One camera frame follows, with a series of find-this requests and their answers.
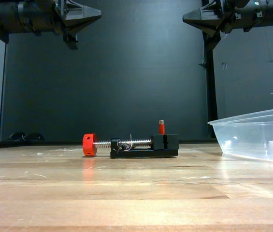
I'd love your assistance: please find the red RCA socket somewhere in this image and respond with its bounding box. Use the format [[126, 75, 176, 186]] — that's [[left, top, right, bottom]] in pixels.
[[158, 119, 167, 135]]

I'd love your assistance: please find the black metal frame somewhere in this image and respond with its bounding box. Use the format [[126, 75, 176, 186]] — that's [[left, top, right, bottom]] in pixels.
[[0, 49, 219, 150]]

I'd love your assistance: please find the clear plastic tub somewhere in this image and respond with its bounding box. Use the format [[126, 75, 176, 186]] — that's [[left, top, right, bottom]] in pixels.
[[207, 107, 273, 165]]

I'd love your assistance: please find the black clamp with red knob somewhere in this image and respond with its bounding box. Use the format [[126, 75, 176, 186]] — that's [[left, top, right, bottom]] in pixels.
[[82, 133, 180, 160]]

